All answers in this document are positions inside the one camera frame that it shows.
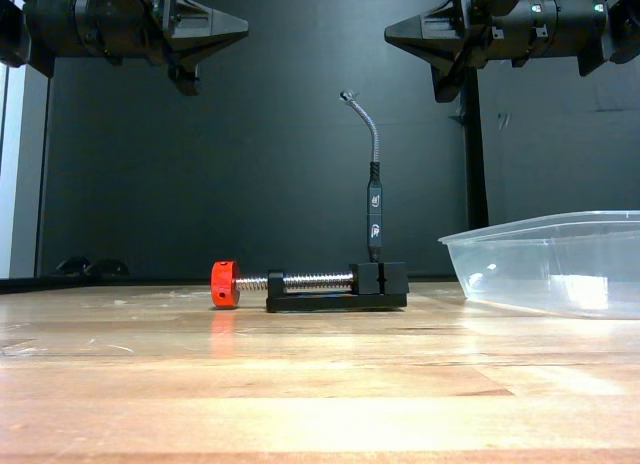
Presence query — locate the clear plastic tub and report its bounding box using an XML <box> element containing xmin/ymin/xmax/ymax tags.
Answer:
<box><xmin>437</xmin><ymin>210</ymin><xmax>640</xmax><ymax>321</ymax></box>

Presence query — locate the USB-C connector with braided cable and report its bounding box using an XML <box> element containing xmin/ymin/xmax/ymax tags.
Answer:
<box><xmin>338</xmin><ymin>87</ymin><xmax>386</xmax><ymax>217</ymax></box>

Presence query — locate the black USB-C socket adapter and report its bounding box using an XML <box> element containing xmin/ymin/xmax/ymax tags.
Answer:
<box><xmin>363</xmin><ymin>214</ymin><xmax>387</xmax><ymax>264</ymax></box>

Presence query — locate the black upright post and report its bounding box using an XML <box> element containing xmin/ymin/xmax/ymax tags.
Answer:
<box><xmin>455</xmin><ymin>66</ymin><xmax>490</xmax><ymax>231</ymax></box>

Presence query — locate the black clamp with red knob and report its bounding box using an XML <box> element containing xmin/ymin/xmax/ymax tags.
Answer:
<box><xmin>209</xmin><ymin>260</ymin><xmax>409</xmax><ymax>314</ymax></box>

